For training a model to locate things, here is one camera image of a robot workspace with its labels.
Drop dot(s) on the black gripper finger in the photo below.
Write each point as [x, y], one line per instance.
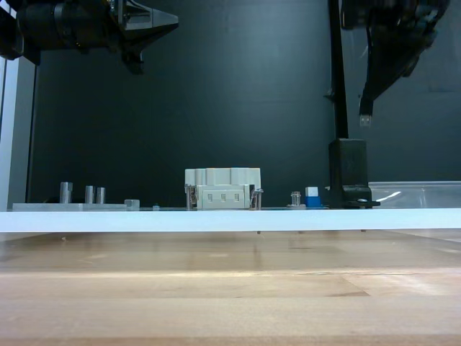
[162, 23]
[392, 54]

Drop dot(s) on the black USB connector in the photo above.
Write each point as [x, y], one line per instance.
[366, 108]

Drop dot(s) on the beige connector hood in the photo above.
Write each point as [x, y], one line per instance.
[222, 176]

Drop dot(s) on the blue and white connector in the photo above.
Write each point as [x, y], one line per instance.
[312, 202]

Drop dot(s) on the small metal connector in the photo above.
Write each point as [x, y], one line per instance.
[295, 198]

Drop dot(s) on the beige connector base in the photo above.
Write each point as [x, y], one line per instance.
[222, 197]

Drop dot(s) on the clear plastic tub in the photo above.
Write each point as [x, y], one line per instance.
[432, 194]

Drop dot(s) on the short metal peg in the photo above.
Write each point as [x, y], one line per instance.
[89, 194]
[101, 195]

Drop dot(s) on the silver aluminium upright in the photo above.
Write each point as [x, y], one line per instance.
[9, 144]

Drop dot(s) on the small grey metal block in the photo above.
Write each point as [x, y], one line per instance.
[131, 204]

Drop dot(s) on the tall metal peg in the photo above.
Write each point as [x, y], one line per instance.
[66, 192]

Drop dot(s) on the metal clamp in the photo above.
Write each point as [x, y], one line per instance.
[255, 198]
[190, 196]

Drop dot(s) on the white board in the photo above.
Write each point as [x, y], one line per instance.
[230, 220]

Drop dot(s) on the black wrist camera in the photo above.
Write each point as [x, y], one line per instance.
[354, 14]

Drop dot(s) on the grey metal base plate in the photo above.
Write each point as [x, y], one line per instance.
[54, 207]

